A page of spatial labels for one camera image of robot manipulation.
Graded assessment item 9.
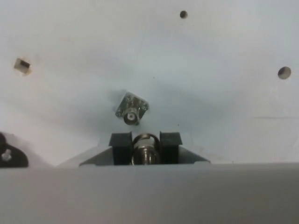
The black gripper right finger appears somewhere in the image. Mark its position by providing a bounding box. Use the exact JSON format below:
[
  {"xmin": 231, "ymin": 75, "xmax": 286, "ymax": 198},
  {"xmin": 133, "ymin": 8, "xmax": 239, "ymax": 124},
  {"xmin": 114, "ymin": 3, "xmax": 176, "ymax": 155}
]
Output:
[{"xmin": 159, "ymin": 131, "xmax": 211, "ymax": 165}]

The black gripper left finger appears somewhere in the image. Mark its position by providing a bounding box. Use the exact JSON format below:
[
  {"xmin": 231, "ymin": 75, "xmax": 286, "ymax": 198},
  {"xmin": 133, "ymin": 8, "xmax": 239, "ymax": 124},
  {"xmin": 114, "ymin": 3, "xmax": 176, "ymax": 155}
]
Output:
[{"xmin": 78, "ymin": 131, "xmax": 133, "ymax": 167}]

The metal BNC plug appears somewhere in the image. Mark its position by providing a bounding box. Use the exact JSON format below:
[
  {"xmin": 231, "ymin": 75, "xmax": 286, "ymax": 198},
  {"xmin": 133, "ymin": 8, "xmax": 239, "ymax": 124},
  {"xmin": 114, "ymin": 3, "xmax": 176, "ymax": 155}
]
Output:
[{"xmin": 131, "ymin": 133, "xmax": 162, "ymax": 165}]

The white task board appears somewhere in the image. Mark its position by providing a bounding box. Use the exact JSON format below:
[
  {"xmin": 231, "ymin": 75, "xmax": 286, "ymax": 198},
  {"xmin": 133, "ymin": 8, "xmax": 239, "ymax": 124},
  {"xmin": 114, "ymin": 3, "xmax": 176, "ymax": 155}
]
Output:
[{"xmin": 0, "ymin": 0, "xmax": 299, "ymax": 168}]

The black D-SUB plug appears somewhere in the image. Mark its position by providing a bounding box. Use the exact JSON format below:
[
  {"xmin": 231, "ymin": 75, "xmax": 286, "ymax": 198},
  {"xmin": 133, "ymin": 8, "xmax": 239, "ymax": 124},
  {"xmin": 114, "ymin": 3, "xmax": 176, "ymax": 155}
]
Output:
[{"xmin": 0, "ymin": 132, "xmax": 29, "ymax": 168}]

